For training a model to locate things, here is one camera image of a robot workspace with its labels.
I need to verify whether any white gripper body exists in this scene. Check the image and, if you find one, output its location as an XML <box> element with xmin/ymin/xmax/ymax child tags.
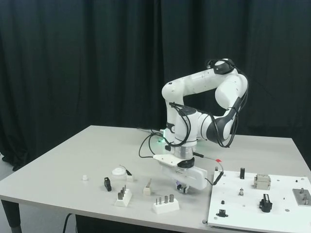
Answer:
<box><xmin>159</xmin><ymin>163</ymin><xmax>208</xmax><ymax>190</ymax></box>

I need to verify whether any white round peg holder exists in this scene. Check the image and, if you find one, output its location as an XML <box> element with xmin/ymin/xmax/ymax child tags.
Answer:
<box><xmin>152</xmin><ymin>199</ymin><xmax>180</xmax><ymax>215</ymax></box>

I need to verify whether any white square peg holder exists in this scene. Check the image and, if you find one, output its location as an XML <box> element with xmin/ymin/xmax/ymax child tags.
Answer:
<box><xmin>114</xmin><ymin>189</ymin><xmax>133</xmax><ymax>208</ymax></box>

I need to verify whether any white task board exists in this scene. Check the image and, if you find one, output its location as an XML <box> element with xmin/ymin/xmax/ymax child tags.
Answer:
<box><xmin>206</xmin><ymin>169</ymin><xmax>311</xmax><ymax>229</ymax></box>

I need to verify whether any white large gear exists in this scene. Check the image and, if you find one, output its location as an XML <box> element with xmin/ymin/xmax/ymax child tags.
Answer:
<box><xmin>111</xmin><ymin>167</ymin><xmax>127</xmax><ymax>178</ymax></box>

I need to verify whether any black waterproof plug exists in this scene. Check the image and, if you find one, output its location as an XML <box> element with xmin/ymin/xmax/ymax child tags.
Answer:
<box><xmin>258</xmin><ymin>193</ymin><xmax>273</xmax><ymax>213</ymax></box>

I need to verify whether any black curtain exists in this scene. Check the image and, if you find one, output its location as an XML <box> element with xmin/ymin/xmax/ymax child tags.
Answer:
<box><xmin>0</xmin><ymin>0</ymin><xmax>311</xmax><ymax>172</ymax></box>

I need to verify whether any dark table leg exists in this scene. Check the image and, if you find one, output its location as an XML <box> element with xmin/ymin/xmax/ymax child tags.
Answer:
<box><xmin>0</xmin><ymin>199</ymin><xmax>23</xmax><ymax>233</ymax></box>

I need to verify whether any black plug with thin cable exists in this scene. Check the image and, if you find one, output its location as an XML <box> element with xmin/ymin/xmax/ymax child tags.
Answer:
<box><xmin>118</xmin><ymin>165</ymin><xmax>134</xmax><ymax>176</ymax></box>

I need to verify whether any black looping wrist cable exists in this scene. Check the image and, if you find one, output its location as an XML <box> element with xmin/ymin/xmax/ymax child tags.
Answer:
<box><xmin>138</xmin><ymin>132</ymin><xmax>171</xmax><ymax>159</ymax></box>

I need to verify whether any black base cable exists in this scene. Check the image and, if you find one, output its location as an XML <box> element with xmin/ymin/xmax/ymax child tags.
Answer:
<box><xmin>137</xmin><ymin>127</ymin><xmax>166</xmax><ymax>134</ymax></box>

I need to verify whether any black cable under table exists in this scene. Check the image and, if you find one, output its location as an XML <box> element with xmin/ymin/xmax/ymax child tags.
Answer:
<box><xmin>63</xmin><ymin>213</ymin><xmax>76</xmax><ymax>233</ymax></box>

